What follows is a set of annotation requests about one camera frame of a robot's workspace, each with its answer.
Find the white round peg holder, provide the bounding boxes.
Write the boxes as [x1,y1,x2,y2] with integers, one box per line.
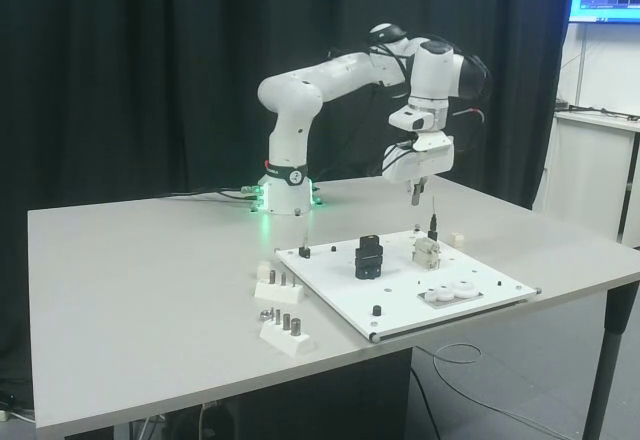
[259,322,317,359]

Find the white task board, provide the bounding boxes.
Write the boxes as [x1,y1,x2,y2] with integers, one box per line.
[273,226,543,345]

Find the black table leg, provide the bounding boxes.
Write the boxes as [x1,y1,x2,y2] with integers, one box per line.
[584,287,634,440]

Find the grey floor cable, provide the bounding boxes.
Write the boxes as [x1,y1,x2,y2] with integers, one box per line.
[412,342,640,440]

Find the white square peg holder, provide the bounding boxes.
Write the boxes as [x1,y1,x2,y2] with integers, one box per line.
[253,279,305,305]

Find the black table cable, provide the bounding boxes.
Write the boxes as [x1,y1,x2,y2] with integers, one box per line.
[169,187,264,204]

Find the beige connector block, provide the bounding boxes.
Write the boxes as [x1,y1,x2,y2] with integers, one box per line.
[411,237,442,271]

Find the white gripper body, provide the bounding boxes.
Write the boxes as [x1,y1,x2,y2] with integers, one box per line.
[381,138,456,185]

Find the tall black plug with cable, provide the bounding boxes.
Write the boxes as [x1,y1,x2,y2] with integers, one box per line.
[427,198,441,241]

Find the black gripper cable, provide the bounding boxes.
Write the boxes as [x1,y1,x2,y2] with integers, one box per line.
[381,132,419,174]

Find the thin black cable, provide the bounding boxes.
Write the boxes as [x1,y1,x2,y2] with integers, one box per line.
[553,101,640,124]

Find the white large gear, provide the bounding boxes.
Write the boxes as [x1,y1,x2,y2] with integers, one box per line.
[449,279,477,302]

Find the black curtain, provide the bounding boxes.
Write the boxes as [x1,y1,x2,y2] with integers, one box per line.
[0,0,576,391]

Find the black D-SUB plug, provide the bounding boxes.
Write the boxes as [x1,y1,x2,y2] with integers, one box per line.
[354,234,387,280]

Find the white cabinet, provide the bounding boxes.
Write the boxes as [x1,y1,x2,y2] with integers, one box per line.
[541,109,640,250]

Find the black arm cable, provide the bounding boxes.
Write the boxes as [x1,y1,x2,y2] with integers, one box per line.
[327,34,495,111]

